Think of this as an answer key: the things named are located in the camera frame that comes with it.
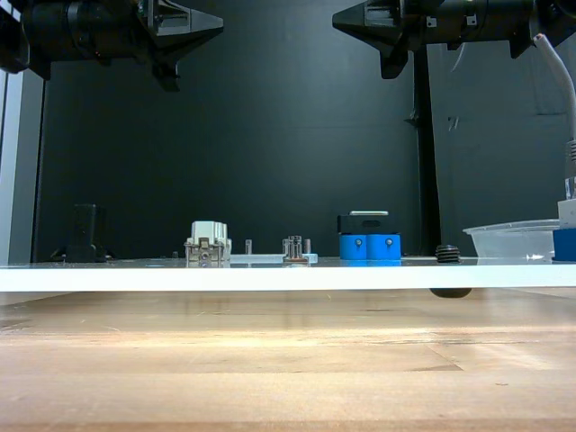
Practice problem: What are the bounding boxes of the clear plastic tub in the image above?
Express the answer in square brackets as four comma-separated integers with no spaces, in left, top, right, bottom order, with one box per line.
[462,219,562,264]

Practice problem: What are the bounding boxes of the small metal connector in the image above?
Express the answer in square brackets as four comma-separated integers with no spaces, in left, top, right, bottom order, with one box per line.
[282,234,311,267]

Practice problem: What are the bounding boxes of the black connector on blue mount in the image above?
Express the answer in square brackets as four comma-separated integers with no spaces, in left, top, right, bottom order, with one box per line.
[337,210,402,262]

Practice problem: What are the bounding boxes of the rj45 connector with white cable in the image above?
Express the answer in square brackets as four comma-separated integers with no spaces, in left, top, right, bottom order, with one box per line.
[533,31,576,199]

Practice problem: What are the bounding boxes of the grey heavy connector housing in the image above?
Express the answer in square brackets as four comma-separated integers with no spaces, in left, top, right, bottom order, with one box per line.
[183,220,233,269]

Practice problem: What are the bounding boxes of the aluminium plate with bars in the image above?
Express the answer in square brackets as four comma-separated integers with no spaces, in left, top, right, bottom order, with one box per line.
[229,238,319,265]

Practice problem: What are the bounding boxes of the small black clamp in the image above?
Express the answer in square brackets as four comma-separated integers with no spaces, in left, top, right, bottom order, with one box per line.
[51,203,113,263]

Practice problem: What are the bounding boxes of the white board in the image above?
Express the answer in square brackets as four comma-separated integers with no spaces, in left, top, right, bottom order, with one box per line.
[0,256,576,293]

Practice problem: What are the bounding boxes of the white rj45 socket blue base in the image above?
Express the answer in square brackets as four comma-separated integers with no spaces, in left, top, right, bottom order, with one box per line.
[553,197,576,263]

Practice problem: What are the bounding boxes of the black rubber foot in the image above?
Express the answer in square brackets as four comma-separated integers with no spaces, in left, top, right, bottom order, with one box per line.
[428,286,473,300]

